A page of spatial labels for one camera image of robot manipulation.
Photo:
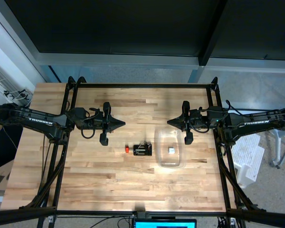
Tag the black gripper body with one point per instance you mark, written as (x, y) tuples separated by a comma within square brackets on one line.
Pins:
[(186, 107), (107, 109)]

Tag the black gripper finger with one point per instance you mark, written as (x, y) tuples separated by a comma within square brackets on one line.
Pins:
[(114, 126), (114, 121), (179, 126), (179, 121)]

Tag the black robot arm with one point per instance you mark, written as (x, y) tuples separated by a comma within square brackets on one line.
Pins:
[(251, 123), (38, 120)]

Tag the small white block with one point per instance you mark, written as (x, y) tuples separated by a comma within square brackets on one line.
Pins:
[(171, 150)]

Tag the clear plastic tub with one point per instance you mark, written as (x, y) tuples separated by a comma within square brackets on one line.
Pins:
[(178, 164)]

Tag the black vise with red knob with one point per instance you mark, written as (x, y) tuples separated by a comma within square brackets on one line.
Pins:
[(149, 153)]

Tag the white foam block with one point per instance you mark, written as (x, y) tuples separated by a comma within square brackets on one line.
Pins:
[(247, 154)]

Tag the blue laptop screen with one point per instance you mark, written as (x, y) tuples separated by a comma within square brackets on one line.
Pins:
[(164, 224)]

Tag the grey metal stand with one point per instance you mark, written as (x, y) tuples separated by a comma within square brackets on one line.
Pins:
[(278, 152)]

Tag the cardboard box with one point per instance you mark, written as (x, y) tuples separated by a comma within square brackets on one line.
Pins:
[(4, 171)]

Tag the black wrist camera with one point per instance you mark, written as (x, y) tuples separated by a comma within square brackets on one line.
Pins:
[(197, 121), (96, 123)]

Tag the black frame clamp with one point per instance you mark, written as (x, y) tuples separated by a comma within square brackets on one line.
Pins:
[(215, 79), (69, 77), (80, 77)]

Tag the black aluminium frame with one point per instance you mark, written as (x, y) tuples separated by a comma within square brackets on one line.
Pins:
[(59, 166)]

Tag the black table camera mount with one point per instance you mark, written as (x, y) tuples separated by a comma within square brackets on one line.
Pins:
[(141, 215)]

